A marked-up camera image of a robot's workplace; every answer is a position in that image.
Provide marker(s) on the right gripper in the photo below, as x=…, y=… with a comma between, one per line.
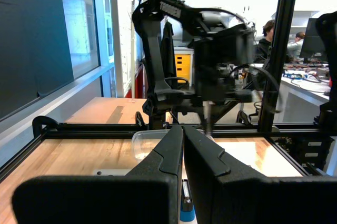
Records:
x=223, y=50

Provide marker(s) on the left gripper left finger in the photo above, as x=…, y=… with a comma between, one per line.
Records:
x=105, y=200

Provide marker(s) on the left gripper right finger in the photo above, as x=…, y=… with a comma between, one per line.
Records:
x=263, y=200

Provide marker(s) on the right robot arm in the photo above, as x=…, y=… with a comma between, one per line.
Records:
x=152, y=50

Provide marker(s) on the clear plastic container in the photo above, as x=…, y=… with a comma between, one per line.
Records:
x=142, y=141

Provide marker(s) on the beige many-pin connector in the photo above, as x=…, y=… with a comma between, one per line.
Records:
x=186, y=191

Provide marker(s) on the person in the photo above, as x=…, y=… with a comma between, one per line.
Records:
x=296, y=46
x=265, y=46

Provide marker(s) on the yellow drawer cabinet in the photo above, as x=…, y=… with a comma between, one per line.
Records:
x=181, y=63

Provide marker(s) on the black office chair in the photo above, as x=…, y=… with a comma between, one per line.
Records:
x=167, y=50

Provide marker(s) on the large blue socket block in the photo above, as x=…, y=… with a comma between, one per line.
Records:
x=187, y=214

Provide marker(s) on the white desk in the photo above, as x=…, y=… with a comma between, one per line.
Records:
x=297, y=95

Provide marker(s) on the dark computer monitor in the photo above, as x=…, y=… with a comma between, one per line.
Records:
x=310, y=40

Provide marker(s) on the window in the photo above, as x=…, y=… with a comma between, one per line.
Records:
x=79, y=24

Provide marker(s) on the black frame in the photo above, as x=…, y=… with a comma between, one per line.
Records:
x=284, y=11

